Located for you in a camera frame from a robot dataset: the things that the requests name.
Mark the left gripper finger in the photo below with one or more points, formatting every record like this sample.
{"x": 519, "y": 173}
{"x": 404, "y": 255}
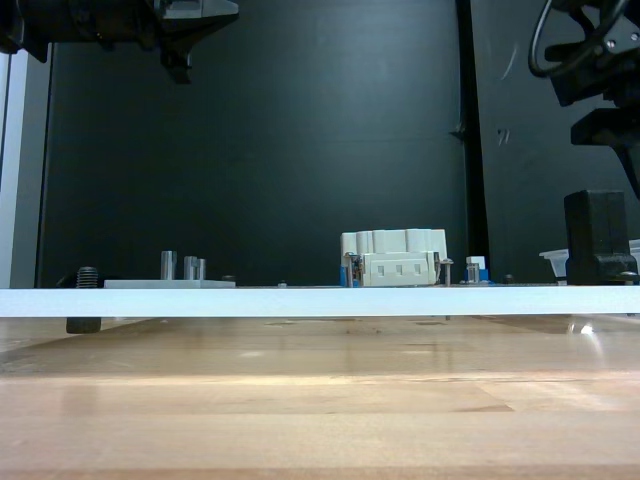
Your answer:
{"x": 210, "y": 15}

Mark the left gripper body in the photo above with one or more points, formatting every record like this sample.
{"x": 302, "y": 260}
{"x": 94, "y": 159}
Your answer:
{"x": 115, "y": 25}

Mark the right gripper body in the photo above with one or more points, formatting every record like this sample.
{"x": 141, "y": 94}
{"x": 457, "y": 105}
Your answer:
{"x": 620, "y": 125}

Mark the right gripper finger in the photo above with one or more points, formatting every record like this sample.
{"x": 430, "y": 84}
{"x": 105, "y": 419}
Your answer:
{"x": 631, "y": 165}

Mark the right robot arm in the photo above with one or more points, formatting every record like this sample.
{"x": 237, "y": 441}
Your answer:
{"x": 590, "y": 65}

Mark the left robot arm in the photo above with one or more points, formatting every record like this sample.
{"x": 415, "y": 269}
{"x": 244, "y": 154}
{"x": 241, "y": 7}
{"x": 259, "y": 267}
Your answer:
{"x": 22, "y": 22}

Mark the black block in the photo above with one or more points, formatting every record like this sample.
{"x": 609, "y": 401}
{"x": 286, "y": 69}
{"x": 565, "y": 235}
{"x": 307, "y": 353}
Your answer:
{"x": 595, "y": 235}

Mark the blue socket block white top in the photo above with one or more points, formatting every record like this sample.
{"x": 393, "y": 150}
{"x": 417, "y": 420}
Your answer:
{"x": 476, "y": 270}

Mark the short steel peg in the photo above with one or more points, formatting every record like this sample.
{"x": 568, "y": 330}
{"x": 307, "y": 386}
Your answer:
{"x": 169, "y": 265}
{"x": 202, "y": 270}
{"x": 190, "y": 268}

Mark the beige many-pin connector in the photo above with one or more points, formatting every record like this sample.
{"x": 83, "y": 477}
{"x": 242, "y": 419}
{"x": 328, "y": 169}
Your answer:
{"x": 400, "y": 250}

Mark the black threaded stud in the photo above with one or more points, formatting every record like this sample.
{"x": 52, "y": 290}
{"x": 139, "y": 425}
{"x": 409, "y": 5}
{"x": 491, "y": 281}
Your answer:
{"x": 87, "y": 277}

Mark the white task board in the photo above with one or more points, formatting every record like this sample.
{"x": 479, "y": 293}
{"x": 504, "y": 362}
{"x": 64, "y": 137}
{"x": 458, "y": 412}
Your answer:
{"x": 320, "y": 302}

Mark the black frame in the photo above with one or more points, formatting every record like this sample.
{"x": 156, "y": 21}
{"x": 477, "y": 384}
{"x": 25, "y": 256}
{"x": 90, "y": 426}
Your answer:
{"x": 472, "y": 150}

